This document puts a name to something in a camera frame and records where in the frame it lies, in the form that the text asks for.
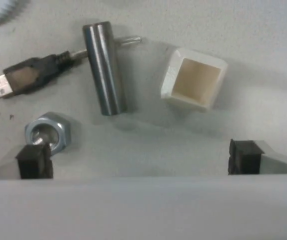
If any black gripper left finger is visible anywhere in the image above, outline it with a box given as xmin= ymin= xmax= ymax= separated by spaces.
xmin=0 ymin=143 xmax=54 ymax=180

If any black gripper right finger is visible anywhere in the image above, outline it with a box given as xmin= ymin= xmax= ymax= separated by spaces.
xmin=227 ymin=138 xmax=287 ymax=176

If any metal hex nut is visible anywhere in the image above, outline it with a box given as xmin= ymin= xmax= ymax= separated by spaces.
xmin=24 ymin=111 xmax=72 ymax=154

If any black USB plug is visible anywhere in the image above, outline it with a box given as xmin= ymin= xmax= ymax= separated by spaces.
xmin=0 ymin=36 xmax=143 ymax=101

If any white square peg holder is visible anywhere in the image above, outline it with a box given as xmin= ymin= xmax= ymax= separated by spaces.
xmin=160 ymin=48 xmax=229 ymax=113

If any metal round peg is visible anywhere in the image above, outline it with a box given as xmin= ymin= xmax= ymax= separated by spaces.
xmin=82 ymin=21 xmax=128 ymax=116

